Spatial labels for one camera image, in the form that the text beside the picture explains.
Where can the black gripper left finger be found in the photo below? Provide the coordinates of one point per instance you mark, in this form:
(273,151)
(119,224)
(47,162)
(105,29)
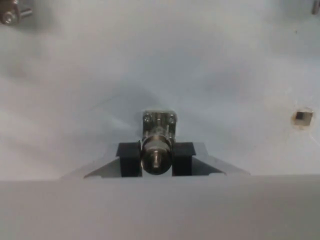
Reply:
(128,160)

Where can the white task board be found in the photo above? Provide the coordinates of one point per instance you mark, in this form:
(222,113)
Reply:
(75,75)

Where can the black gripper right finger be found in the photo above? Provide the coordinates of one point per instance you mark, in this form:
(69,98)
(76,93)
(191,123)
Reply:
(183,160)

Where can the metal BNC plug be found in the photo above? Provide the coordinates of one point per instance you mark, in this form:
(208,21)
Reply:
(156,157)

